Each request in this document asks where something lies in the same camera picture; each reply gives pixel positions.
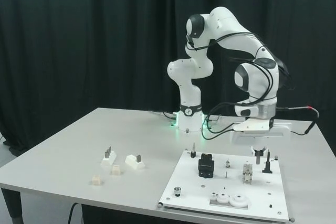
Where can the metal round peg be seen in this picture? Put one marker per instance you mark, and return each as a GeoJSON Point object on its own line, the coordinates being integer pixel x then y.
{"type": "Point", "coordinates": [193, 149]}

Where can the white large gear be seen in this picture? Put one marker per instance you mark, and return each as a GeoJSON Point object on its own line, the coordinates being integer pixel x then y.
{"type": "Point", "coordinates": [239, 201]}

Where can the wide white peg holder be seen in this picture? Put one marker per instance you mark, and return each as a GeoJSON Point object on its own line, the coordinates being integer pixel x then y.
{"type": "Point", "coordinates": [132, 165]}

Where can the dark table leg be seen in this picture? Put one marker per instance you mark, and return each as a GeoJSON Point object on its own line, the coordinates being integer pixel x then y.
{"type": "Point", "coordinates": [11, 205]}

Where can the thick dark square peg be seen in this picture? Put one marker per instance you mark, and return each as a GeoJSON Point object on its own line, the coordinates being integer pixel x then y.
{"type": "Point", "coordinates": [138, 158]}

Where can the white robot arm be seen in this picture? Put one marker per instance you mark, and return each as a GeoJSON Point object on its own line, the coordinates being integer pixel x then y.
{"type": "Point", "coordinates": [183, 77]}

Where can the black D-SUB plug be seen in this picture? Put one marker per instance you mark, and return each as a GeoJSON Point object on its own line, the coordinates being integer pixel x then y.
{"type": "Point", "coordinates": [206, 166]}

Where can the black upright plug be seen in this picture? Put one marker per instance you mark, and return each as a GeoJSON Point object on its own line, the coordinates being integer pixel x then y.
{"type": "Point", "coordinates": [267, 165]}

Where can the white medium gear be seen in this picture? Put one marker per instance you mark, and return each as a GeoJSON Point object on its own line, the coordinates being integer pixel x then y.
{"type": "Point", "coordinates": [223, 199]}

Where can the black curtain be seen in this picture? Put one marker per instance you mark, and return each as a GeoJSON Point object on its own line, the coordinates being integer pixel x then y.
{"type": "Point", "coordinates": [78, 37]}

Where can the slim metal square peg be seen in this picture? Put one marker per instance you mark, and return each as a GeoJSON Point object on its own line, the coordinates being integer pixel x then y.
{"type": "Point", "coordinates": [258, 159]}

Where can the small cream cube holder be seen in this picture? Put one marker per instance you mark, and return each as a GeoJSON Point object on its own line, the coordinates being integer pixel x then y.
{"type": "Point", "coordinates": [97, 180]}
{"type": "Point", "coordinates": [116, 170]}

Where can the narrow white peg holder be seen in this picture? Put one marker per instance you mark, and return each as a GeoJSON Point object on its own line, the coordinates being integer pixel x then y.
{"type": "Point", "coordinates": [109, 159]}

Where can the white task board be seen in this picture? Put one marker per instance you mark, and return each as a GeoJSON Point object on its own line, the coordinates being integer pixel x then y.
{"type": "Point", "coordinates": [189, 182]}

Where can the metal BNC plug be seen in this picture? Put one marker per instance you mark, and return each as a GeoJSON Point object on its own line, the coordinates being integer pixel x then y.
{"type": "Point", "coordinates": [228, 164]}

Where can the white small gear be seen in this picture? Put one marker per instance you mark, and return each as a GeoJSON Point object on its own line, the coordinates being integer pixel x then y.
{"type": "Point", "coordinates": [213, 196]}

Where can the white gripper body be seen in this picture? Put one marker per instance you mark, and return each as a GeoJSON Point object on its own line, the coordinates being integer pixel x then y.
{"type": "Point", "coordinates": [262, 137]}

